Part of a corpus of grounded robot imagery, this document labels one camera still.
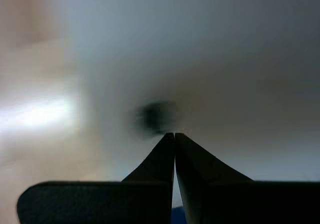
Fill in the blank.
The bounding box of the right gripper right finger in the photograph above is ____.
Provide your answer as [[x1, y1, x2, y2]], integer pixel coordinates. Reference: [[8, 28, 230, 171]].
[[175, 132, 320, 224]]

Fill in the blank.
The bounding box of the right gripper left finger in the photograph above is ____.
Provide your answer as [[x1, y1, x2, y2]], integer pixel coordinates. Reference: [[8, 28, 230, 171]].
[[16, 132, 175, 224]]

